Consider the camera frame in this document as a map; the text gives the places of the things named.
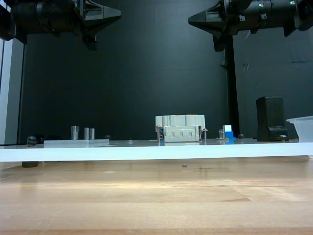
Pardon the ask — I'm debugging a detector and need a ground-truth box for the white taskboard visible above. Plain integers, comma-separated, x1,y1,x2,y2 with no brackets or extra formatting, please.
0,137,313,163

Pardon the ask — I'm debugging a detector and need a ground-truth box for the black block holder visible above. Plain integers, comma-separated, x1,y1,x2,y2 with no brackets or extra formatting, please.
256,96,289,142

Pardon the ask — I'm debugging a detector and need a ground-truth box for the grey metal plate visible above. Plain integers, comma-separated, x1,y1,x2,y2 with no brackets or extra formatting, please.
43,139,110,148

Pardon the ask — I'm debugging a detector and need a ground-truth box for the small blue white socket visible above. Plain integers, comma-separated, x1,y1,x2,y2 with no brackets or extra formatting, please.
222,124,237,142

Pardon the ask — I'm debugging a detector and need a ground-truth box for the beige connector housing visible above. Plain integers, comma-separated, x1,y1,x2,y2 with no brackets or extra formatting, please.
155,114,209,143

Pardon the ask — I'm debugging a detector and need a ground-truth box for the clear plastic tub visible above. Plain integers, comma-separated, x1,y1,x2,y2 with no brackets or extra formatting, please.
286,116,313,159

